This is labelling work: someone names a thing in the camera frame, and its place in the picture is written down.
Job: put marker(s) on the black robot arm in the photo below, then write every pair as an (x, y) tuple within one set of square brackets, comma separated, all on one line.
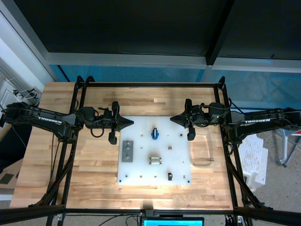
[(49, 120), (258, 121)]

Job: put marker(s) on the white taskboard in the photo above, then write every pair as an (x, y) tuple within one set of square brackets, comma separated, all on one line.
[(141, 164)]

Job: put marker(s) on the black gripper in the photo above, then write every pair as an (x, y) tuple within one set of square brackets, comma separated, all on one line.
[(114, 108), (189, 104)]

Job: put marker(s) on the black block socket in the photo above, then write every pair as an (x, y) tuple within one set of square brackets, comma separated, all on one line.
[(170, 176)]

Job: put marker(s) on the blue round connector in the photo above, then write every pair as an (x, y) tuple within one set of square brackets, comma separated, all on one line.
[(155, 136)]

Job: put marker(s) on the clear plastic tub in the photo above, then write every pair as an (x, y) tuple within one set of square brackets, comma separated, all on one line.
[(202, 153)]

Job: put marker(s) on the silver tube stand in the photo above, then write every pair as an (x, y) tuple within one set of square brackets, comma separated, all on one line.
[(284, 146)]

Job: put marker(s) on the beige HAN10E connector insert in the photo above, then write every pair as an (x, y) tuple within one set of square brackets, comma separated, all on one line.
[(155, 161)]

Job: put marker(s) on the white styrofoam block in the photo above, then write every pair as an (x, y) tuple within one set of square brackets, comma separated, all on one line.
[(255, 160)]

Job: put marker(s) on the grey metal plate with posts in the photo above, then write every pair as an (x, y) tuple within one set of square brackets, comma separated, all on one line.
[(124, 160)]

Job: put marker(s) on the black aluminium frame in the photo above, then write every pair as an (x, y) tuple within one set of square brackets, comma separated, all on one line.
[(150, 85)]

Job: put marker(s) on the power strip with plugs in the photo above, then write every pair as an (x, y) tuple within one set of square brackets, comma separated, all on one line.
[(26, 94)]

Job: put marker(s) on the blue laptop screen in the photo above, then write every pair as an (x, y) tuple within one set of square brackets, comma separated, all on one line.
[(171, 222)]

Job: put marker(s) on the brown cardboard box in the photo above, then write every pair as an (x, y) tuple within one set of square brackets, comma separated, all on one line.
[(9, 169)]

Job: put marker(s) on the black table level camera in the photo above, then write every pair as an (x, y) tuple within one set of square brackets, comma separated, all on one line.
[(150, 213)]

